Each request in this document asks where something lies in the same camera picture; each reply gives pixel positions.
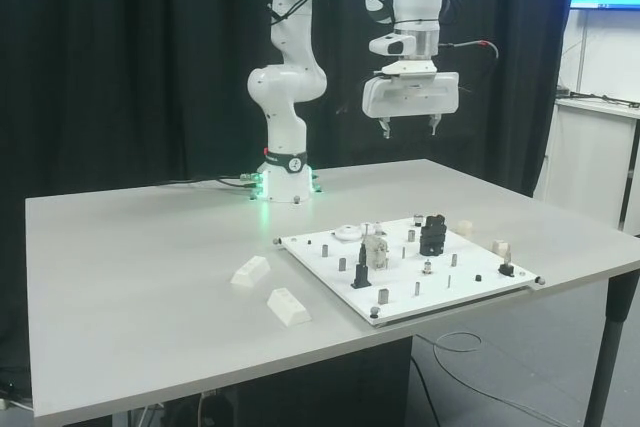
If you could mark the black plug with metal tip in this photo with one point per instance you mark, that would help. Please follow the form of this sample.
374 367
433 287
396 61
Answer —
507 269

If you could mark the white task board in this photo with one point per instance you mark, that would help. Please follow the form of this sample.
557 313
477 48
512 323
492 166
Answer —
400 307

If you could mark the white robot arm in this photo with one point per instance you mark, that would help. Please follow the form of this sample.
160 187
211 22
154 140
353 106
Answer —
285 87

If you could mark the black curtain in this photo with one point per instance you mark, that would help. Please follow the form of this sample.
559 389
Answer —
125 47

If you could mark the black table leg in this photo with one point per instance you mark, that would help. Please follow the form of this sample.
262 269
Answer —
607 347

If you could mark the tall black plug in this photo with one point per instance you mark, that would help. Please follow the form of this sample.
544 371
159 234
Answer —
361 274

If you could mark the metal BNC plug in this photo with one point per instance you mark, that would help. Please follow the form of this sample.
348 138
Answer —
427 267

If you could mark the flat white mounting plate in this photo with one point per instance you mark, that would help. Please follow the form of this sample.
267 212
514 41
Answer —
407 67

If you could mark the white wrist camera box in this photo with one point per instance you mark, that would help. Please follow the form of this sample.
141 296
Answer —
392 44

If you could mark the small white holder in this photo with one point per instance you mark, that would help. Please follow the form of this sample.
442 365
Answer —
500 247
466 227

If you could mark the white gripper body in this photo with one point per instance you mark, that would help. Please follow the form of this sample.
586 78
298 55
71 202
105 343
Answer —
410 94

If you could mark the white large gear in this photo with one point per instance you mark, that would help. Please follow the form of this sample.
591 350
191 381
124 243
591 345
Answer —
348 234

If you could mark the metal bolt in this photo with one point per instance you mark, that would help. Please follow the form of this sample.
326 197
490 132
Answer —
417 219

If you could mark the black cabinet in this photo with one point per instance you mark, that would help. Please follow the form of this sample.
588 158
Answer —
300 387

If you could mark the long white holder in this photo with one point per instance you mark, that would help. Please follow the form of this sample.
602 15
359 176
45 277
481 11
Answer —
250 272
289 306

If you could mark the black D-SUB plug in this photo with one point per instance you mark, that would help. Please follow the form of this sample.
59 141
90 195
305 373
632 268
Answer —
432 239

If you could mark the white cabinet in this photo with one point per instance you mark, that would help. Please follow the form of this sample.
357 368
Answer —
590 162

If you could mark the metal square peg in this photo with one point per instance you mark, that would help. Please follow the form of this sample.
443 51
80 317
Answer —
384 295

